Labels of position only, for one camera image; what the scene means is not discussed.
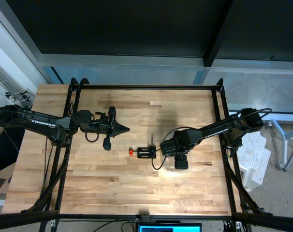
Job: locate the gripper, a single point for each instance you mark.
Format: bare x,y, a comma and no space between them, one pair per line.
181,163
109,125

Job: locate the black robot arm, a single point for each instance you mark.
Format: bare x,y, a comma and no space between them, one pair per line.
209,130
43,123

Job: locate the clear plastic tub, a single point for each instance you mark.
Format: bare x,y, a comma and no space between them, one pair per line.
170,170

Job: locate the black vise with orange knob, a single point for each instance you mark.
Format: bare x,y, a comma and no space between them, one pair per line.
145,153

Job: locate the laptop screen with blue edge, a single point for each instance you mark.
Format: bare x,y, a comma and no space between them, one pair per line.
168,228

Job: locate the white step block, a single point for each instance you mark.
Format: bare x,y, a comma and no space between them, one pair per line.
254,166

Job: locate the grey metal stand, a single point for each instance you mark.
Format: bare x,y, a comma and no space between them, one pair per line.
284,149

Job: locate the black bin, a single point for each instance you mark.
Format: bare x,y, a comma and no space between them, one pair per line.
4,149

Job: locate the cardboard box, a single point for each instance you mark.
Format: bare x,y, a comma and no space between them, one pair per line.
6,169

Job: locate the black metal frame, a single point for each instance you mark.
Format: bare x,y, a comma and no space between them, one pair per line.
146,87

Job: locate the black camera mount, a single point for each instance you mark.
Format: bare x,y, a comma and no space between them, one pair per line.
144,218

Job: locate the grey aluminium window frame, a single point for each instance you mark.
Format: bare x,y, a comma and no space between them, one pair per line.
112,60

